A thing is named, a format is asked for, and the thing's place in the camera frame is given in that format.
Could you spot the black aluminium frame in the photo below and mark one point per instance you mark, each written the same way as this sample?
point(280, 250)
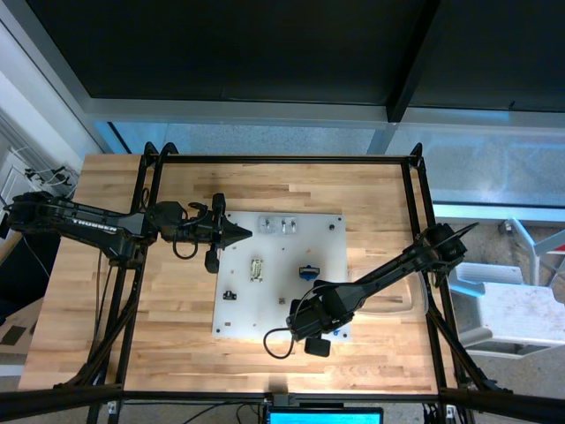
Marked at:
point(273, 159)

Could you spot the grey rectangular connector housing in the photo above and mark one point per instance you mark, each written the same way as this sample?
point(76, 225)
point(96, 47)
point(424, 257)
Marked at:
point(256, 270)

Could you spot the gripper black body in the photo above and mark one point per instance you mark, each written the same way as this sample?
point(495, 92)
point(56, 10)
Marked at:
point(313, 322)
point(207, 229)

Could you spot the cardboard box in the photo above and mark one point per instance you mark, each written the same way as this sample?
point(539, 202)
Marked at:
point(20, 327)

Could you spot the clear plastic tub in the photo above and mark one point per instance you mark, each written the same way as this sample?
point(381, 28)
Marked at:
point(397, 305)

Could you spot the blue D-sub connector mount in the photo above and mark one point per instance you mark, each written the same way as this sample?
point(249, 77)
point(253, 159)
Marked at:
point(308, 272)

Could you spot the white plastic board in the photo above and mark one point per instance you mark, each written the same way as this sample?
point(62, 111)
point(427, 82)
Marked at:
point(256, 313)

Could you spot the screen with blue edge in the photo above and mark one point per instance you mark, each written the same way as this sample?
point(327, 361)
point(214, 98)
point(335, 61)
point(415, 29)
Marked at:
point(322, 417)

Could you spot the white and red chair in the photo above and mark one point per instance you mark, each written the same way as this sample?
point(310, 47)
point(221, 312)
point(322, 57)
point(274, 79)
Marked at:
point(549, 247)

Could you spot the small black clamp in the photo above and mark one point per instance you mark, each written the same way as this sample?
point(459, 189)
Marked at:
point(230, 295)

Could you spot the white stool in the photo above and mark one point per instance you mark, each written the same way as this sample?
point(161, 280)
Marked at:
point(512, 309)

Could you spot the clear block with metal pins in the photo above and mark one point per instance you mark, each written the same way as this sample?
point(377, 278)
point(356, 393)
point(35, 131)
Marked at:
point(277, 224)

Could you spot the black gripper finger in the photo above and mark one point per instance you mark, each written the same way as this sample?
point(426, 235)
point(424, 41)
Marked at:
point(234, 228)
point(234, 237)

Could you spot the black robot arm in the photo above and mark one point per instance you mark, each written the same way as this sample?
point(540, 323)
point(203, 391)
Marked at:
point(397, 269)
point(92, 225)

